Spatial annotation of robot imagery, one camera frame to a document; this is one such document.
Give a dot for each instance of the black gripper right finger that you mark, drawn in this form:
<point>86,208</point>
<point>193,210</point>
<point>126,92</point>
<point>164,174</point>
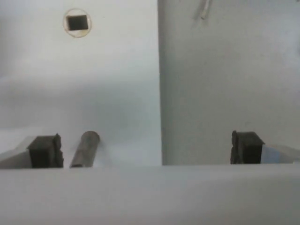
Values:
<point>248,150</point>

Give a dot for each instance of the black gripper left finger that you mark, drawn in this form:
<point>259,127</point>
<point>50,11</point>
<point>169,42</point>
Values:
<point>43,152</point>

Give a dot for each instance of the metal round peg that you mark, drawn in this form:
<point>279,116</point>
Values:
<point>85,150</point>

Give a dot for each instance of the white task board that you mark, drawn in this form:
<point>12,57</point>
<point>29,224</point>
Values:
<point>79,89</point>

